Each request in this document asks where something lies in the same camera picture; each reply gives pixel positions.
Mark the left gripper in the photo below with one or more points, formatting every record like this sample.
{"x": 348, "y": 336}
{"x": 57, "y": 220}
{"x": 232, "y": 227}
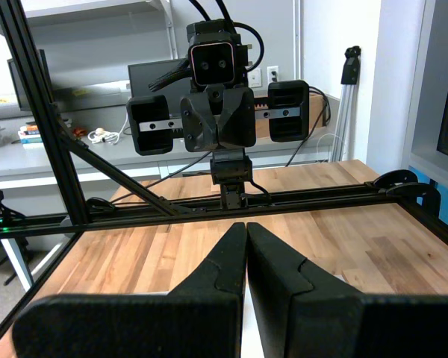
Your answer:
{"x": 287, "y": 97}

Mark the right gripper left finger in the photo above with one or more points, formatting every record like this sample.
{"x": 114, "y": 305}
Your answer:
{"x": 134, "y": 328}

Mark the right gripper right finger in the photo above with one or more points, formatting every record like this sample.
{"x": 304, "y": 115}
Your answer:
{"x": 358, "y": 328}

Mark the black computer monitor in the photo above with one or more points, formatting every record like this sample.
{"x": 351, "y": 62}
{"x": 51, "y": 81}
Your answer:
{"x": 20, "y": 85}
{"x": 142, "y": 82}

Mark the grey desk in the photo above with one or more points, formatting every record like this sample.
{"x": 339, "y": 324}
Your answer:
{"x": 97, "y": 158}

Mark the white table leg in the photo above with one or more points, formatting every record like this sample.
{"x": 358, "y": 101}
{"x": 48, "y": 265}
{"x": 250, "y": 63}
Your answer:
{"x": 18, "y": 261}

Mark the small orange object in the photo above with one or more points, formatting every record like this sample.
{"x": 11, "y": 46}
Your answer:
{"x": 78, "y": 131}

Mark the black equipment with green light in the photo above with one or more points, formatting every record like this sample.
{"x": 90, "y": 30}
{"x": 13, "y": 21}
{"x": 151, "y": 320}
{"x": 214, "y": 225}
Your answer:
{"x": 0, "y": 216}

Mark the stack of books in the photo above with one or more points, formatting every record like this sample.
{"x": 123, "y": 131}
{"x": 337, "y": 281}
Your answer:
{"x": 30, "y": 135}

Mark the white wall outlet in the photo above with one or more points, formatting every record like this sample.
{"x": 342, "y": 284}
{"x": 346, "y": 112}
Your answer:
{"x": 254, "y": 77}
{"x": 272, "y": 74}

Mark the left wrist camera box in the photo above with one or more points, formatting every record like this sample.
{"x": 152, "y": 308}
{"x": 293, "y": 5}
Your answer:
{"x": 213, "y": 65}

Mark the black frame rail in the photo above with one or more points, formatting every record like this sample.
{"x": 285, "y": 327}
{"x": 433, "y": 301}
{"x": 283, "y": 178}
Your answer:
{"x": 438, "y": 226}
{"x": 302, "y": 201}
{"x": 28, "y": 291}

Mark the black frame brace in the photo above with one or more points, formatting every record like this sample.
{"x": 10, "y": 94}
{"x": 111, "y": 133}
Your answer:
{"x": 115, "y": 168}

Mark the black corner bracket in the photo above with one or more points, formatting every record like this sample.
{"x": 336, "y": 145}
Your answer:
{"x": 395, "y": 178}
{"x": 422, "y": 195}
{"x": 99, "y": 205}

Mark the black frame post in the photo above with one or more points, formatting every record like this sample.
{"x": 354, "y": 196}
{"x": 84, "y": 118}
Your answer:
{"x": 43, "y": 112}

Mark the white wall shelf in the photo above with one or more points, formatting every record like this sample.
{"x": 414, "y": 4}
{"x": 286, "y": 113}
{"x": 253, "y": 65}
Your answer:
{"x": 78, "y": 11}

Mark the grey window frame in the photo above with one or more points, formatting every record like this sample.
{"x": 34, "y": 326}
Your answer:
{"x": 420, "y": 93}

